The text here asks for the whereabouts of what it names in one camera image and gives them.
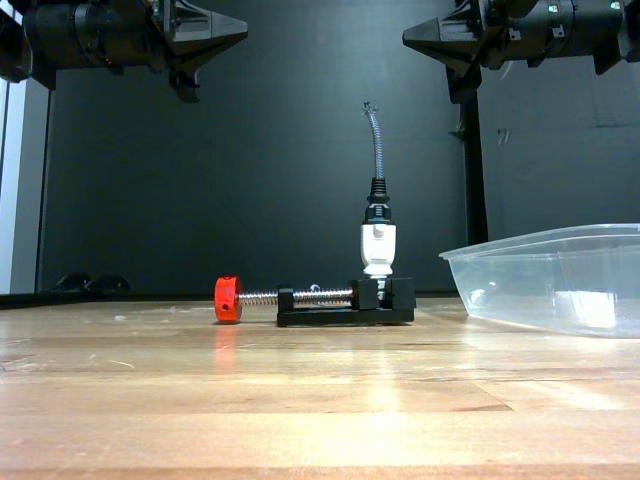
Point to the black wall post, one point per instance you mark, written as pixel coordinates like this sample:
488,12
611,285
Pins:
475,175

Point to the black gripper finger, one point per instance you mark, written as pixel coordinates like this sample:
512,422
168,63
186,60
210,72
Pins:
225,25
435,32
192,51
462,57

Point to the clear plastic tub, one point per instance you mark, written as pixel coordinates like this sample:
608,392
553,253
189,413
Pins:
510,290

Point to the black table frame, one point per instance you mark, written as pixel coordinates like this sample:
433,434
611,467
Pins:
125,298

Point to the black vise with red knob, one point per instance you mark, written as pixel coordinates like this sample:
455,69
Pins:
345,305

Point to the white receptacle socket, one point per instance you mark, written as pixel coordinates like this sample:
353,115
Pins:
377,247

